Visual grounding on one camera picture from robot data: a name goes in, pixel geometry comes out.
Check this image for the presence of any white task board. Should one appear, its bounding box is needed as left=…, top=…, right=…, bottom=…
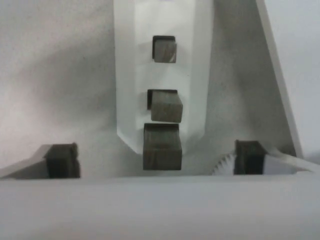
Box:
left=256, top=0, right=320, bottom=161

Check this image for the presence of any large metal square peg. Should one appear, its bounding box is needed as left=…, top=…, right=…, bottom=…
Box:
left=142, top=122, right=183, bottom=172

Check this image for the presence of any medium metal square peg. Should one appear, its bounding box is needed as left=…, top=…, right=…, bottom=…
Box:
left=146, top=89, right=184, bottom=124

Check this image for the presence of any small metal square peg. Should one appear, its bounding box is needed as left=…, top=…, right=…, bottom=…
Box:
left=151, top=35, right=178, bottom=64

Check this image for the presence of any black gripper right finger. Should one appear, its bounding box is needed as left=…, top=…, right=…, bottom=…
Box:
left=233, top=139, right=315, bottom=176

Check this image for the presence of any white medium gear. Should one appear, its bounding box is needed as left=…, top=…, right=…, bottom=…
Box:
left=212, top=152, right=236, bottom=176

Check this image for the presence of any white square peg holder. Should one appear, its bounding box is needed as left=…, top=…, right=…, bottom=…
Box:
left=113, top=0, right=215, bottom=155

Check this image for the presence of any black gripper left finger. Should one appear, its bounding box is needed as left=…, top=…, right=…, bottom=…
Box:
left=0, top=142, right=81, bottom=180

